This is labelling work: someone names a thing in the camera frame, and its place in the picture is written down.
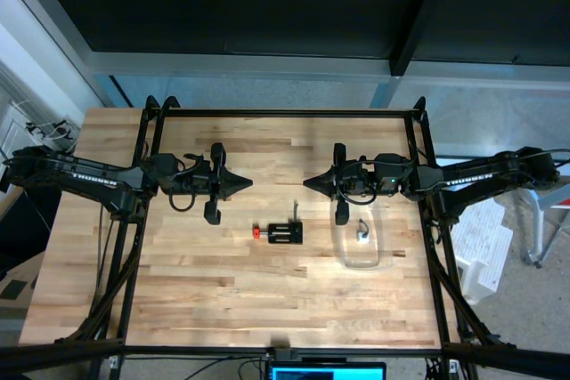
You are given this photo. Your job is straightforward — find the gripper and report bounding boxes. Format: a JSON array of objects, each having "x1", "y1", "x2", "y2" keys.
[
  {"x1": 193, "y1": 141, "x2": 254, "y2": 226},
  {"x1": 303, "y1": 142, "x2": 376, "y2": 226}
]

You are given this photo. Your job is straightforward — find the black vise with orange knob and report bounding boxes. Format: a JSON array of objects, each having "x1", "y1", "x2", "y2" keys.
[{"x1": 252, "y1": 221, "x2": 305, "y2": 247}]

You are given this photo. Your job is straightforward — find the clear plastic tub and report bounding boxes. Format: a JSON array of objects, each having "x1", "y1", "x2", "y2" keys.
[{"x1": 331, "y1": 202, "x2": 394, "y2": 271}]

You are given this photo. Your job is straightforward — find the white step stool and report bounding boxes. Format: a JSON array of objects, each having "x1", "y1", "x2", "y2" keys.
[{"x1": 448, "y1": 199, "x2": 514, "y2": 306}]

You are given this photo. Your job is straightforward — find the laptop screen with blue edge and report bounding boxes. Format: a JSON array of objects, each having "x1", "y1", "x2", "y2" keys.
[{"x1": 266, "y1": 361, "x2": 387, "y2": 380}]

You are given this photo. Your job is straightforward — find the white power strip with plugs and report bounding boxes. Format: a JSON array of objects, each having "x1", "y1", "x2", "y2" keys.
[{"x1": 24, "y1": 117, "x2": 80, "y2": 150}]

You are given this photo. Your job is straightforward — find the grey metal stand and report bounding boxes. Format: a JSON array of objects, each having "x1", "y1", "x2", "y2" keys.
[{"x1": 516, "y1": 186, "x2": 570, "y2": 271}]

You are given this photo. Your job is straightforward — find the cardboard box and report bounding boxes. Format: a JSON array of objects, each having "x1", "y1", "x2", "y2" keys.
[{"x1": 0, "y1": 250, "x2": 48, "y2": 310}]

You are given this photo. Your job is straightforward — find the black looped cable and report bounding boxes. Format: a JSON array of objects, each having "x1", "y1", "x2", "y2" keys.
[
  {"x1": 167, "y1": 190, "x2": 199, "y2": 214},
  {"x1": 336, "y1": 174, "x2": 378, "y2": 208}
]

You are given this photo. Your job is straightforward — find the black aluminium frame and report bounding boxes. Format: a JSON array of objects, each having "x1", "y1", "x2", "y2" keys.
[{"x1": 0, "y1": 93, "x2": 522, "y2": 380}]

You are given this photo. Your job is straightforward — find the black table camera mount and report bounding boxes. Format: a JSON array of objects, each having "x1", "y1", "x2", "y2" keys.
[{"x1": 269, "y1": 338, "x2": 295, "y2": 361}]

